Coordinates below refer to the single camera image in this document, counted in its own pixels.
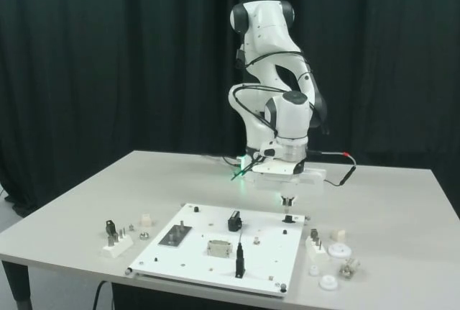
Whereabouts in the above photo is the white medium gear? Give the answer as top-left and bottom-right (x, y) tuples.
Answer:
(318, 274), (339, 290)

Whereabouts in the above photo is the black table leg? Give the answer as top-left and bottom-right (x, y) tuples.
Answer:
(1, 261), (29, 310)

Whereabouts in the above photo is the black plug block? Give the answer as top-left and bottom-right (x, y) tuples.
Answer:
(104, 219), (118, 245)

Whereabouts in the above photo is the white large gear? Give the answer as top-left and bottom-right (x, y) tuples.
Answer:
(328, 242), (351, 259)

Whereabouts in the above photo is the black USB plug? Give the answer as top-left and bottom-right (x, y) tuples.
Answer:
(235, 232), (246, 266)

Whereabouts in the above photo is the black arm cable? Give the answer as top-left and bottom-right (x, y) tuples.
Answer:
(231, 45), (330, 135)

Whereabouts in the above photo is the black curtain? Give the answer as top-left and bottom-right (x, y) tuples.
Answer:
(0, 0), (460, 214)

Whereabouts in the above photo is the black base cable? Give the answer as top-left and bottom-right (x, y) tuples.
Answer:
(201, 153), (249, 168)

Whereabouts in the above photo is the black cabinet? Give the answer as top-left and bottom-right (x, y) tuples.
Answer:
(111, 281), (287, 310)

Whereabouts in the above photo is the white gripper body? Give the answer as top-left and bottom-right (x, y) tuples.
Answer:
(247, 166), (328, 193)

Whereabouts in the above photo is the white peg holder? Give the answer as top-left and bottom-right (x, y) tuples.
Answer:
(100, 236), (133, 260)
(305, 237), (330, 263)

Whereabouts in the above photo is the white task board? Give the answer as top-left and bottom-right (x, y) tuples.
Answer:
(124, 201), (311, 298)

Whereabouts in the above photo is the black floor cable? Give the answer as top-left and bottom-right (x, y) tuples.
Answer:
(93, 280), (113, 310)

